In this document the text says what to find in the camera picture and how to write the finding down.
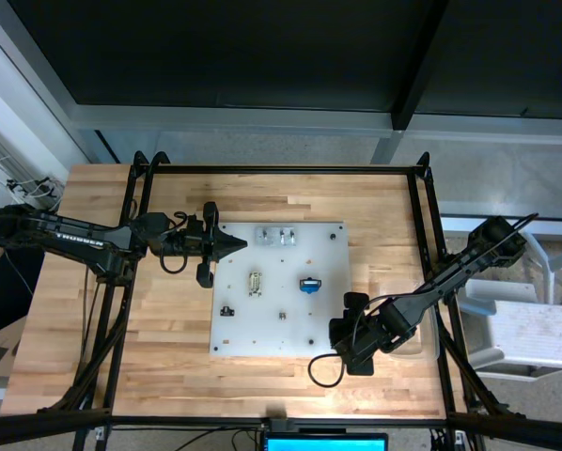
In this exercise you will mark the white plastic step stool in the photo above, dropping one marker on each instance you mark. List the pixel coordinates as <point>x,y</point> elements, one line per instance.
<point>520,329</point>

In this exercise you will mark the black table camera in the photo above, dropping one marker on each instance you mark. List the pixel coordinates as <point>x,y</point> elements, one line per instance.
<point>277,415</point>

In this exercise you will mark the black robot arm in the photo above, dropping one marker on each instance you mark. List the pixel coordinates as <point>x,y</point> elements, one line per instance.
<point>450,277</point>
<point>83,239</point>

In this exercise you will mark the black clamp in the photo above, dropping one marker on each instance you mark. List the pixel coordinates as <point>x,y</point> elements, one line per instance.
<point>226,310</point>

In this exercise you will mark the blue laptop screen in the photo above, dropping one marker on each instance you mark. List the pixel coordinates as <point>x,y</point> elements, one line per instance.
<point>323,444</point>

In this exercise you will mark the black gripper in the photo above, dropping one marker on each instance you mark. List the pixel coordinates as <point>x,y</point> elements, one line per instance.
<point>363,333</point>
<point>209,235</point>

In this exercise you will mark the clear plastic tub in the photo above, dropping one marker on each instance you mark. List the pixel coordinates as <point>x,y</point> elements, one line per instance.
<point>417,351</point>

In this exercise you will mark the white board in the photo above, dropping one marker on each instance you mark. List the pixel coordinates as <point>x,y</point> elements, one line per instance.
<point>262,329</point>

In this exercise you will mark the blue connector mount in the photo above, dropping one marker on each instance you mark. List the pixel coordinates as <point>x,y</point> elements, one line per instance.
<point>309,290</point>

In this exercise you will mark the black metal frame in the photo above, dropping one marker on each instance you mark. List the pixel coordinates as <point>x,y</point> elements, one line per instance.
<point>281,170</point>

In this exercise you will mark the beige connector housing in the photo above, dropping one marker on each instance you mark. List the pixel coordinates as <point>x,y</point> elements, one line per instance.
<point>254,283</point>

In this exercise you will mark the small metal connector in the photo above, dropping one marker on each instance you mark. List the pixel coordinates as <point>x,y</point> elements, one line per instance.
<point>283,315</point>

